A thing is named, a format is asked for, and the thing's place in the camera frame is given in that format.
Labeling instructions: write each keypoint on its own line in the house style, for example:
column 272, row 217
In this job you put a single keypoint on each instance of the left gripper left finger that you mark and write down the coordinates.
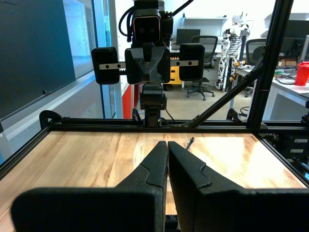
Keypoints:
column 96, row 207

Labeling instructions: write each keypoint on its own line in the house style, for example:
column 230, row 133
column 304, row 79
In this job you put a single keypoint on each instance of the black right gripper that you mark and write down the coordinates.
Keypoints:
column 105, row 55

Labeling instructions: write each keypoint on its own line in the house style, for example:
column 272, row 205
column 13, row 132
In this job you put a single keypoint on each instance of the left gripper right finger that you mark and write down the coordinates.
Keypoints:
column 241, row 207

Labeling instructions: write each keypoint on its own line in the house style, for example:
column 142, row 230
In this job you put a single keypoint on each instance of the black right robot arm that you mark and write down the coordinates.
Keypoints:
column 153, row 104

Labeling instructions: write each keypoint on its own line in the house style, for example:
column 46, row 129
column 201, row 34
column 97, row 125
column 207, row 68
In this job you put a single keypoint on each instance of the clear plastic container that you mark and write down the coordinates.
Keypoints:
column 141, row 149

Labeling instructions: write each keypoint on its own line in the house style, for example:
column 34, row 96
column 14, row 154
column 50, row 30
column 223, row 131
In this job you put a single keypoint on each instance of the yellow drawer cabinet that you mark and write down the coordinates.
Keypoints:
column 175, row 75

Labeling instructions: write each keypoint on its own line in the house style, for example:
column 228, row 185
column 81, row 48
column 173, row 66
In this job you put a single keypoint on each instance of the black computer monitor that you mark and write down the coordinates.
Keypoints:
column 188, row 36

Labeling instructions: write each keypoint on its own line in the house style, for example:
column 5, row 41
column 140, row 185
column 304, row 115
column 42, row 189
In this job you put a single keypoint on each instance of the black office chair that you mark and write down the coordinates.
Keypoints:
column 204, row 62
column 254, row 55

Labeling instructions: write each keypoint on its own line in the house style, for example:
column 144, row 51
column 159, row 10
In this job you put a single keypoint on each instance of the white lattice robot structure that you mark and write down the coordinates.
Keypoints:
column 227, row 55

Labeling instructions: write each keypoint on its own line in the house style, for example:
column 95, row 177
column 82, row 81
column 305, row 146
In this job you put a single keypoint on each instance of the white office desk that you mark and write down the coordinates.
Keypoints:
column 287, row 91

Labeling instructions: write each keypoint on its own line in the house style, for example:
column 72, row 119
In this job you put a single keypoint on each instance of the red plastic jug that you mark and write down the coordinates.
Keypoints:
column 302, row 75

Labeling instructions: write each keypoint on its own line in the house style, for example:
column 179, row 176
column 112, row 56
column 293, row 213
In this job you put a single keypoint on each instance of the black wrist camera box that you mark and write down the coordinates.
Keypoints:
column 146, row 24

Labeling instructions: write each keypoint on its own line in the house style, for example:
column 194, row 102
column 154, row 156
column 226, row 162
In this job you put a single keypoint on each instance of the black aluminium frame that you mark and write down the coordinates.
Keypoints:
column 96, row 122

